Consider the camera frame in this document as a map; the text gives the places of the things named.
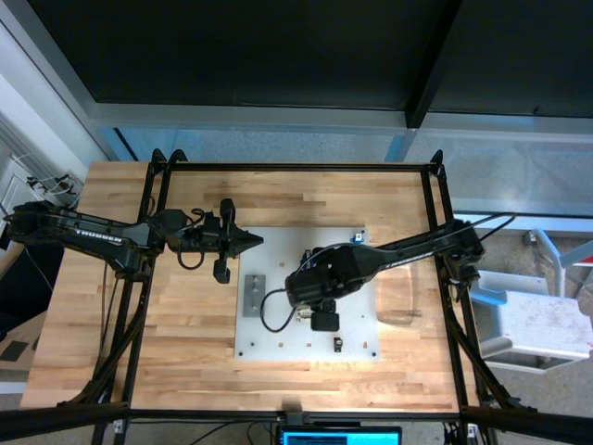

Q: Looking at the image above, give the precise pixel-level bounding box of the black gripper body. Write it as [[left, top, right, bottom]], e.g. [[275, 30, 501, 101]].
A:
[[203, 198, 238, 284]]

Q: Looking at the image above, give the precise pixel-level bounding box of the white plastic board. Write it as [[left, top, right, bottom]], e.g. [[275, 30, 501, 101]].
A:
[[233, 225, 381, 362]]

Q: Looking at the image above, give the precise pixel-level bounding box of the black vertical post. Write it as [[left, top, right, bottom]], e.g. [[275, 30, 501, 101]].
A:
[[405, 0, 464, 129]]

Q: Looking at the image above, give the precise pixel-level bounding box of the grey metal plate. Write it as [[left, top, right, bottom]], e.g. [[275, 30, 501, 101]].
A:
[[242, 273, 268, 318]]

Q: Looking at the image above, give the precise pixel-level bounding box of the cardboard box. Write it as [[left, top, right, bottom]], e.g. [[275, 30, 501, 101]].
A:
[[0, 309, 47, 372]]

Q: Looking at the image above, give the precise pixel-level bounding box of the black foam pad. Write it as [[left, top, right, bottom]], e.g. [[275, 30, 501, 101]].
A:
[[0, 340, 29, 362]]

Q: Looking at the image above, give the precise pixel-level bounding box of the blue-edged screen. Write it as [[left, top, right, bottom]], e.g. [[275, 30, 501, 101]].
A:
[[276, 426, 403, 445]]

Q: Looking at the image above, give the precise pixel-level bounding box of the white cable bundle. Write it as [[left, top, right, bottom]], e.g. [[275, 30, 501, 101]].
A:
[[25, 172, 83, 205]]

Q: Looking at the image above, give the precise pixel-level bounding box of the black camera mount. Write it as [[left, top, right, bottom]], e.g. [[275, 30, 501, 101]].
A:
[[276, 399, 317, 426]]

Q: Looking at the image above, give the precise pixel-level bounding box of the clear plastic tub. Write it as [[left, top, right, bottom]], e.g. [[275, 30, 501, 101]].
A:
[[377, 262, 423, 331]]

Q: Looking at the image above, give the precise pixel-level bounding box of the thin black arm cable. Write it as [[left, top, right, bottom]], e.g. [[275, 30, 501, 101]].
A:
[[455, 211, 518, 243]]

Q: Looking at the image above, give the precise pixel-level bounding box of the white step stool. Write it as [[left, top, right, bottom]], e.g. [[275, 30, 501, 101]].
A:
[[472, 268, 593, 376]]

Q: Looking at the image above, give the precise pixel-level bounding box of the black aluminium table frame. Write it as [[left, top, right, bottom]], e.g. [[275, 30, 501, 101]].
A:
[[0, 146, 593, 445]]

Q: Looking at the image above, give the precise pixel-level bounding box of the grey metal stand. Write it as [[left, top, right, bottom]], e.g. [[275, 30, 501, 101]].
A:
[[523, 227, 574, 298]]

